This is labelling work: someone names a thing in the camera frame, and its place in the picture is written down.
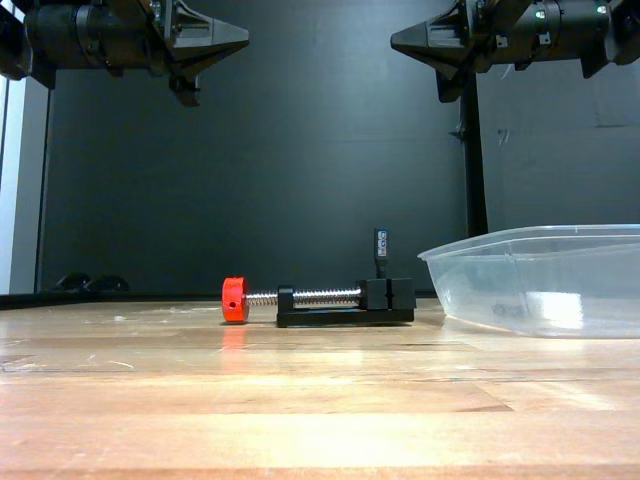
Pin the black USB-C socket adapter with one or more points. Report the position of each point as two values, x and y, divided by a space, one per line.
381 247

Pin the clear plastic container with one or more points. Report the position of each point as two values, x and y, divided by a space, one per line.
480 300

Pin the black vise with red knob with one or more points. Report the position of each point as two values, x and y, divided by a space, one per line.
350 302

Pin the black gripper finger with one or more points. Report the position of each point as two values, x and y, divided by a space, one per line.
440 30
205 27
435 57
210 56

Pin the black curved frame bracket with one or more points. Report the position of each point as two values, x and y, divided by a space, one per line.
72 282
107 283

